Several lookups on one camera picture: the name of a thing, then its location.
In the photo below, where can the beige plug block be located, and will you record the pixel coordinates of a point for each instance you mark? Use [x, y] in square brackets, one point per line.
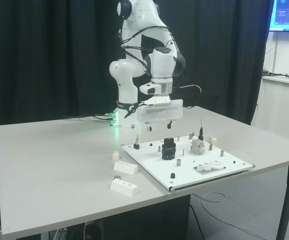
[197, 147]

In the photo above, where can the metal round peg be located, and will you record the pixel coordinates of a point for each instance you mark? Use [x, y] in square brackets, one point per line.
[222, 153]
[178, 162]

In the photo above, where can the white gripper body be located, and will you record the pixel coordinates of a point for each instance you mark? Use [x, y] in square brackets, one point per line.
[162, 112]

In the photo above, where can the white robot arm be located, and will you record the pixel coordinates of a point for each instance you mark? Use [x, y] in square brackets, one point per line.
[134, 30]

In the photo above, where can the small white cube holder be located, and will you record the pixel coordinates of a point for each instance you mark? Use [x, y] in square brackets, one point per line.
[116, 156]
[212, 140]

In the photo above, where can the white medium gear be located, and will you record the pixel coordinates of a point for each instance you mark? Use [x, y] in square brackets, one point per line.
[206, 167]

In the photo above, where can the black D-SUB plug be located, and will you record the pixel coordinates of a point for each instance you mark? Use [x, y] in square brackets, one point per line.
[168, 150]

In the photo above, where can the white task board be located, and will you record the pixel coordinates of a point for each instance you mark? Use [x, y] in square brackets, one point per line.
[147, 162]

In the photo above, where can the metal square peg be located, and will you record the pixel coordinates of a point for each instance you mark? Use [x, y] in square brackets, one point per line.
[210, 147]
[190, 136]

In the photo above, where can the black curtain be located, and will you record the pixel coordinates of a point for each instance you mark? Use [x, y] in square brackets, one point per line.
[47, 50]

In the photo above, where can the white cabinet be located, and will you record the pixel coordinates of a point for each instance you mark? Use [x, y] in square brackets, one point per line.
[277, 105]

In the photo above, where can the blue screen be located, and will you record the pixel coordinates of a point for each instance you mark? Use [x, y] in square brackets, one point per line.
[288, 15]

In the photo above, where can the small white camera box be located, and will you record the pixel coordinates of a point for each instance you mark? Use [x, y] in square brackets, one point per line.
[148, 88]

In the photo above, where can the white large gear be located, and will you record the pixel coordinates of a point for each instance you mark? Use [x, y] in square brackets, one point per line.
[216, 165]

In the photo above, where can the black plug with thin antenna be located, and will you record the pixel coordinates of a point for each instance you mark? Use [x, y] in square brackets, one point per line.
[201, 133]

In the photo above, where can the white small gear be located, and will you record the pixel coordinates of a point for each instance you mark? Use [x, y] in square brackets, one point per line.
[199, 168]

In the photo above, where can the white holder with holes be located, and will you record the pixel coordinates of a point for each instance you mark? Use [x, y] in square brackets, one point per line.
[123, 187]
[124, 167]

